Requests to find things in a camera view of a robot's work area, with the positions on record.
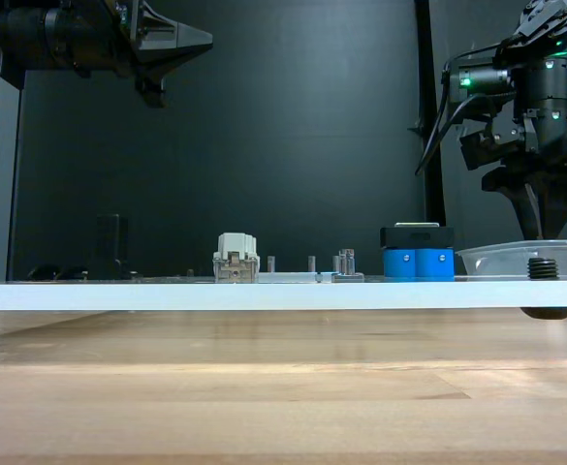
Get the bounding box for small silver metal connector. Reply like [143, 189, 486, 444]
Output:
[331, 247, 364, 285]

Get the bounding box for beige rectangular connector housing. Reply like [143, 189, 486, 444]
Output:
[211, 232, 261, 285]

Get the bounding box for clear plastic tub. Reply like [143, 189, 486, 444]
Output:
[457, 236, 567, 283]

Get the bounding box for black board foot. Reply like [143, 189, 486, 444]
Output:
[520, 307, 567, 321]

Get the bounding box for aluminium block with sockets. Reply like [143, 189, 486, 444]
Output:
[257, 255, 338, 285]

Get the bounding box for white task board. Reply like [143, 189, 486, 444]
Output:
[0, 278, 567, 312]

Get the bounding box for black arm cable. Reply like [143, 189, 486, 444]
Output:
[416, 41, 512, 175]

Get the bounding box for blue black D-sub connector mount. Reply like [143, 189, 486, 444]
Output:
[378, 222, 457, 282]

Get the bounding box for black metal frame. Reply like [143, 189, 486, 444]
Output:
[411, 0, 448, 229]

